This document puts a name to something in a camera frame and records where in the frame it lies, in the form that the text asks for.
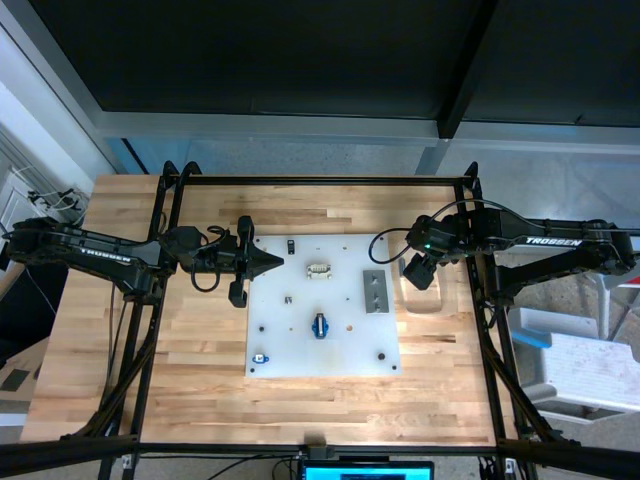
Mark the white board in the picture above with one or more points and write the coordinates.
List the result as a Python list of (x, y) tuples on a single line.
[(280, 345)]

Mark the grey step stool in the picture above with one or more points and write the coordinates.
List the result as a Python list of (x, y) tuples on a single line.
[(590, 370)]

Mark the grey multi-pin connector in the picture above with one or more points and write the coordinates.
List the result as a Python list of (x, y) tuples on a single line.
[(319, 270)]

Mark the blue square mount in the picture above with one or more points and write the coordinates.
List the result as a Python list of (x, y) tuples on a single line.
[(265, 358)]

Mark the black table-level camera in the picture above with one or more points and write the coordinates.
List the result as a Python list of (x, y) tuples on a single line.
[(316, 449)]

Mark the black metal frame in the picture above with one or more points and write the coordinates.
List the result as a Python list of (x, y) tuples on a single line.
[(320, 180)]

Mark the clear plastic tub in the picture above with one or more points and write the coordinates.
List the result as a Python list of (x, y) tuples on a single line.
[(425, 305)]

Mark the blue-edged laptop screen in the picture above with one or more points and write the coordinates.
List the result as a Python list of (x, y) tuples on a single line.
[(367, 472)]

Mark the grey metal holder block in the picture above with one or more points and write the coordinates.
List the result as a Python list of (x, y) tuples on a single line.
[(376, 292)]

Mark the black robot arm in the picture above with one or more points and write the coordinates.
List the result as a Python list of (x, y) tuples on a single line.
[(550, 242), (100, 250)]

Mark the cardboard box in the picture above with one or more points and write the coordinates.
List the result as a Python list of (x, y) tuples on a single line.
[(20, 370)]

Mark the blue round socket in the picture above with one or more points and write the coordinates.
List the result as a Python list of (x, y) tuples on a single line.
[(324, 327)]

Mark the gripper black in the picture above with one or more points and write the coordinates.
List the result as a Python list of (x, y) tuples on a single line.
[(419, 271), (244, 260)]

